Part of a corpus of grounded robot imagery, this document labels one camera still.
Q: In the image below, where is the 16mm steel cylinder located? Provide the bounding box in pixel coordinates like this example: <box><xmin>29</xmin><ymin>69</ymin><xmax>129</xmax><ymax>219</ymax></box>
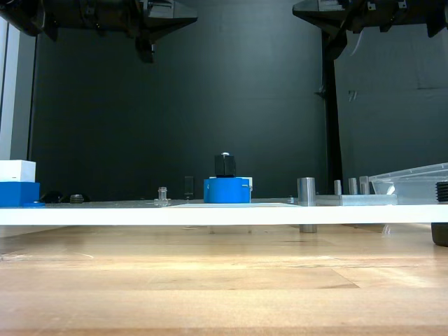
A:
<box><xmin>297</xmin><ymin>177</ymin><xmax>318</xmax><ymax>234</ymax></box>

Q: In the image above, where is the white taskboard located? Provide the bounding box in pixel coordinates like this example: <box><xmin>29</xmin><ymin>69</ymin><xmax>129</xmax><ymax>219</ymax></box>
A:
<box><xmin>0</xmin><ymin>201</ymin><xmax>448</xmax><ymax>227</ymax></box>

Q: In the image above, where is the black block with screw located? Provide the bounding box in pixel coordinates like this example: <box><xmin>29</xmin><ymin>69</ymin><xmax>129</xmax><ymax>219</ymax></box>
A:
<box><xmin>213</xmin><ymin>151</ymin><xmax>236</xmax><ymax>178</ymax></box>

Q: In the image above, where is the clear plastic fitting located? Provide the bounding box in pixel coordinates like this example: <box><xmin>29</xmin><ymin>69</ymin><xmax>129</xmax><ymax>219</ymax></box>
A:
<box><xmin>153</xmin><ymin>186</ymin><xmax>172</xmax><ymax>207</ymax></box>

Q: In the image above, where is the blue round holder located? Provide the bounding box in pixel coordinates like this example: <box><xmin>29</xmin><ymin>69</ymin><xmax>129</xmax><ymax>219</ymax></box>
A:
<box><xmin>203</xmin><ymin>176</ymin><xmax>252</xmax><ymax>204</ymax></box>

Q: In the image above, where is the clear plastic tub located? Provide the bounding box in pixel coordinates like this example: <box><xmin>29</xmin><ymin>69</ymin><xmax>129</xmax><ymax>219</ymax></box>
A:
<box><xmin>369</xmin><ymin>162</ymin><xmax>448</xmax><ymax>207</ymax></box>

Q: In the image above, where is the white cube block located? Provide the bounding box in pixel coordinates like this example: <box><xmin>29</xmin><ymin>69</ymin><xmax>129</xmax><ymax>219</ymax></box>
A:
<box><xmin>0</xmin><ymin>160</ymin><xmax>37</xmax><ymax>183</ymax></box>

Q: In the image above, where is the grey aluminium plate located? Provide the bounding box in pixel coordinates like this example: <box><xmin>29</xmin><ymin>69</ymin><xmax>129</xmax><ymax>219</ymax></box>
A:
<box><xmin>314</xmin><ymin>194</ymin><xmax>398</xmax><ymax>207</ymax></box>

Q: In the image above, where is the white flat sheet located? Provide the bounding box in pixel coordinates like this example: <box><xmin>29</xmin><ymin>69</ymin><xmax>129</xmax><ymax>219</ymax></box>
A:
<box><xmin>164</xmin><ymin>202</ymin><xmax>302</xmax><ymax>209</ymax></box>

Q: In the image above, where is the black rounded part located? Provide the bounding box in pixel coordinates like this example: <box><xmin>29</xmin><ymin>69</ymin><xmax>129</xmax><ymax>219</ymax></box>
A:
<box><xmin>40</xmin><ymin>190</ymin><xmax>66</xmax><ymax>204</ymax></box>

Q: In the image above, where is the blue square holder base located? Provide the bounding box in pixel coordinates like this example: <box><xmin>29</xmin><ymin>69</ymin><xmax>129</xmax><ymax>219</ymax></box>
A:
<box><xmin>0</xmin><ymin>181</ymin><xmax>46</xmax><ymax>209</ymax></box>

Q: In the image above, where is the black aluminium frame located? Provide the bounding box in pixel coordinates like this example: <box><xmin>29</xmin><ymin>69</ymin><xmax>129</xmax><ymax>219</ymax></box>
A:
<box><xmin>314</xmin><ymin>57</ymin><xmax>344</xmax><ymax>195</ymax></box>

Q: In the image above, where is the grey aluminium window frame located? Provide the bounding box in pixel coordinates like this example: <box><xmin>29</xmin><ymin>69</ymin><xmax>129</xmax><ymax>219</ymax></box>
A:
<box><xmin>0</xmin><ymin>15</ymin><xmax>37</xmax><ymax>162</ymax></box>

